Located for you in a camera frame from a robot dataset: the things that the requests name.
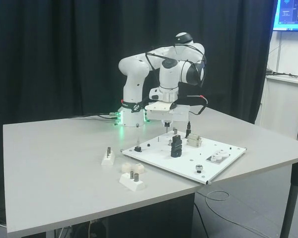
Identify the black curtain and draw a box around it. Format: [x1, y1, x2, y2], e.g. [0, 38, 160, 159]
[0, 0, 276, 219]

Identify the black D-SUB plug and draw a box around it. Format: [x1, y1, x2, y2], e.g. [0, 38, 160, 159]
[170, 135, 183, 159]

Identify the grey floor cable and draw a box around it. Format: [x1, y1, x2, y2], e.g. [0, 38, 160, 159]
[195, 189, 241, 238]

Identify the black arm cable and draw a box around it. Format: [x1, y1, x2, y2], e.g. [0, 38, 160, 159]
[145, 43, 208, 87]

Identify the dark grey table leg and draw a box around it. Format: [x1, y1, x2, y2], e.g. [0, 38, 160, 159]
[280, 161, 298, 238]

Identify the white task board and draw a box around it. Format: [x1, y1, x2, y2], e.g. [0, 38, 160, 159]
[120, 127, 248, 186]

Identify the black floor cable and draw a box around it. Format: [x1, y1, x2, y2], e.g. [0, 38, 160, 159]
[194, 195, 206, 238]

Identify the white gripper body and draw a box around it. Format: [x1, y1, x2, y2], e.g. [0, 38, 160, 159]
[146, 106, 191, 122]

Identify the beige waterproof plug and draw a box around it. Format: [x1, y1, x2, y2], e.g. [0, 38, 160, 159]
[186, 133, 202, 149]

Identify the black base cable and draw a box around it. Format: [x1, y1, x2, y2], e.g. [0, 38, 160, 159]
[74, 113, 122, 120]

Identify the white round peg holder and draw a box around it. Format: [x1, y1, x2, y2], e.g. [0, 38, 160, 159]
[118, 172, 147, 192]

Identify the blue screen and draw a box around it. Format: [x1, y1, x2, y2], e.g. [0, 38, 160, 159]
[272, 0, 298, 32]

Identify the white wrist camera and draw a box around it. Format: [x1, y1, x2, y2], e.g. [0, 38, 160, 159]
[149, 87, 162, 101]

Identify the white square peg holder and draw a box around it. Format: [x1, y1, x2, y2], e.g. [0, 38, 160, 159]
[101, 151, 116, 166]

